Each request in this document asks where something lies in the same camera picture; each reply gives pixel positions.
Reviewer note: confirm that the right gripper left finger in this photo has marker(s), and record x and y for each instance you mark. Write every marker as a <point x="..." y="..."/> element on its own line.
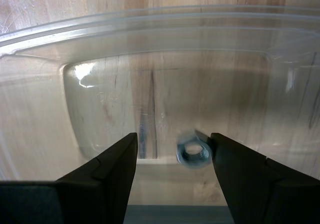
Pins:
<point x="75" y="201"/>

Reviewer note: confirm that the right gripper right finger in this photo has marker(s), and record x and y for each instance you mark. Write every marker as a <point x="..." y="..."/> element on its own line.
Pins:
<point x="262" y="199"/>

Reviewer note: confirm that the clear plastic tub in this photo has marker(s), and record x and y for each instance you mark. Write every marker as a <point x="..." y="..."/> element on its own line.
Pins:
<point x="175" y="46"/>

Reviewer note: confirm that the silver M12 hex nut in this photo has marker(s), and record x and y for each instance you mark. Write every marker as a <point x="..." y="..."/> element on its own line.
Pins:
<point x="180" y="157"/>

